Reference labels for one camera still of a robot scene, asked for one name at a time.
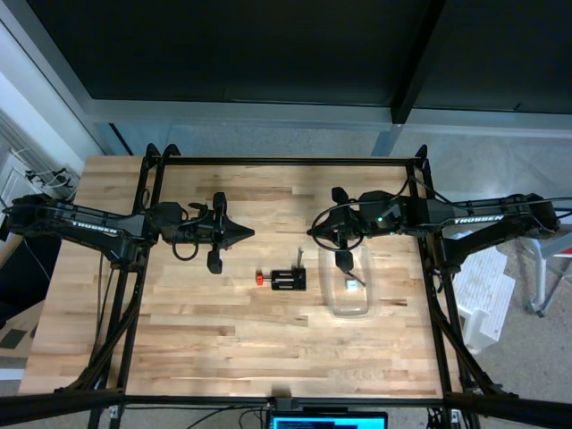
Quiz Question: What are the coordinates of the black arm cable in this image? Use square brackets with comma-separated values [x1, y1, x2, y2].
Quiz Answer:
[310, 203, 363, 251]
[172, 230, 201, 262]

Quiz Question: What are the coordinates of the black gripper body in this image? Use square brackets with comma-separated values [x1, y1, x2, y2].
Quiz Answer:
[332, 187, 364, 273]
[196, 192, 228, 274]

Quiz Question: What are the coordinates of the white step stool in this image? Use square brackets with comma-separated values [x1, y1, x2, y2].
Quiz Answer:
[450, 248, 515, 357]

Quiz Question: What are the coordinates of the black metal frame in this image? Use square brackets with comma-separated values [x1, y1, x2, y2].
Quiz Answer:
[0, 142, 572, 429]

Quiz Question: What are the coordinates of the blue laptop screen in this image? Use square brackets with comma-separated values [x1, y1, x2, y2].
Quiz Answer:
[267, 410, 389, 429]

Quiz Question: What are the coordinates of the grey metal chair frame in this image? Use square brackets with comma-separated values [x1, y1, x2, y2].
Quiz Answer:
[513, 236, 572, 318]

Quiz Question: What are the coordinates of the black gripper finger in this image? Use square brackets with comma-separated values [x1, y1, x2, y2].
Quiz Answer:
[224, 217, 256, 233]
[224, 231, 256, 248]
[306, 213, 343, 232]
[306, 231, 343, 248]

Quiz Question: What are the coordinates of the black room pillar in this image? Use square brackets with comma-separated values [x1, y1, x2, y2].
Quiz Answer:
[391, 0, 446, 125]

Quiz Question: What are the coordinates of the black clamp with orange knob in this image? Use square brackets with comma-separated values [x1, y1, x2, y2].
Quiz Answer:
[255, 266, 308, 292]

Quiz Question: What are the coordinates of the clear plastic container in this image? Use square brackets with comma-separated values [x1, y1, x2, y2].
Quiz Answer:
[317, 248, 380, 321]

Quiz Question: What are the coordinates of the white cable bundle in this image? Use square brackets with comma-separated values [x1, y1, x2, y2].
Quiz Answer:
[24, 167, 75, 189]

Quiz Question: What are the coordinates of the tan cardboard box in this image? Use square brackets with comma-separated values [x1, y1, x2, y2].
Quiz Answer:
[0, 299, 46, 358]

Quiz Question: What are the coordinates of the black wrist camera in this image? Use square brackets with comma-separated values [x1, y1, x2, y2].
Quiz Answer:
[156, 202, 187, 229]
[359, 190, 401, 229]

